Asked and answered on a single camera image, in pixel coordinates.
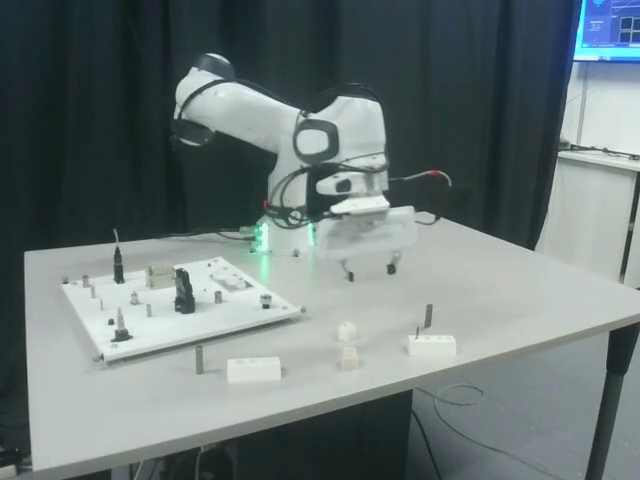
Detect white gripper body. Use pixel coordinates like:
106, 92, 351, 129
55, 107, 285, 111
314, 205, 417, 262

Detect white peg holder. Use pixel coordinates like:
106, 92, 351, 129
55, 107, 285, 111
227, 355, 282, 384
405, 333, 458, 357

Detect flat white mounting plate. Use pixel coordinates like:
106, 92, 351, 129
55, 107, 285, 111
329, 195, 391, 218

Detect thin black rod red tag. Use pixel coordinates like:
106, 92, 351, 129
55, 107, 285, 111
389, 170, 454, 188

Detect black box under table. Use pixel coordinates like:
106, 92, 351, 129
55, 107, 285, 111
197, 387, 416, 480

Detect black curtain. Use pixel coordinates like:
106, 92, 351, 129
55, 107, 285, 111
0, 0, 584, 454

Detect white task board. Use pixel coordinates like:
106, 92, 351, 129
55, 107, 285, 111
62, 257, 306, 364

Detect white cabinet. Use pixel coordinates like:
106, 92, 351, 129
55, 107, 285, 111
533, 149, 640, 290

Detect black waterproof plug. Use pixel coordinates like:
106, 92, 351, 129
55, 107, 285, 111
112, 228, 128, 285

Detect black table leg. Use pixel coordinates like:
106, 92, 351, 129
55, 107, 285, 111
584, 327, 634, 480

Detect blue screen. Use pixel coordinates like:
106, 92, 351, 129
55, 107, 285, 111
571, 0, 640, 64

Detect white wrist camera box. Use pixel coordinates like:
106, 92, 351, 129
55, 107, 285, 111
315, 173, 363, 196

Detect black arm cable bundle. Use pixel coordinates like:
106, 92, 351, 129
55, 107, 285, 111
172, 82, 392, 232

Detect grey floor cable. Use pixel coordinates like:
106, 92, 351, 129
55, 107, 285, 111
432, 383, 497, 480

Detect black floor cable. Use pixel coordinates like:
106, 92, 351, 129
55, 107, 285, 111
409, 409, 445, 480

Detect black cables on cabinet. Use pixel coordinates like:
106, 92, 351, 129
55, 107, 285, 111
557, 141, 640, 162

